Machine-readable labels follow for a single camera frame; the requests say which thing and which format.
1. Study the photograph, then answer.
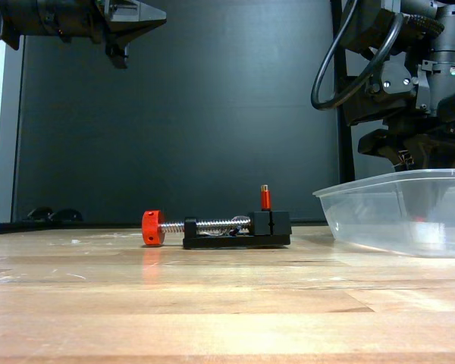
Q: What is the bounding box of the clear plastic tub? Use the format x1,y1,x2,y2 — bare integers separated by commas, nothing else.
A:
312,168,455,259

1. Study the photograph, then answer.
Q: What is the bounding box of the dark grey backdrop panel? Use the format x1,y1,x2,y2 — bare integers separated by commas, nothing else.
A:
13,0,455,225

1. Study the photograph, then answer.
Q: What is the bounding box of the black clamp with red knob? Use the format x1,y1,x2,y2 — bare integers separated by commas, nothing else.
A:
141,209,292,250

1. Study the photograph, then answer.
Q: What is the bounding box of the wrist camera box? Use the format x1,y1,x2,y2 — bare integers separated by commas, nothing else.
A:
343,60,420,128

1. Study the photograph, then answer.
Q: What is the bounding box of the black aluminium frame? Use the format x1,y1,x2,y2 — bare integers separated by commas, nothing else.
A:
0,0,356,237

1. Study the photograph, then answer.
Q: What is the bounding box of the white window frame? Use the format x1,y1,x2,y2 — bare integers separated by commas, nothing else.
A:
0,40,24,224

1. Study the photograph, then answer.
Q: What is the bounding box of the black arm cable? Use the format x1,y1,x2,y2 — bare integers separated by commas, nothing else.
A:
310,0,406,111

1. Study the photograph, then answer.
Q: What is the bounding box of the black frame corner bracket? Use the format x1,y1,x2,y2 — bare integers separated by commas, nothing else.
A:
49,208,83,223
27,207,55,221

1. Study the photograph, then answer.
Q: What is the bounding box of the red rca socket braided cable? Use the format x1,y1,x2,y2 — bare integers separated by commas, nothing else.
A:
227,184,273,237

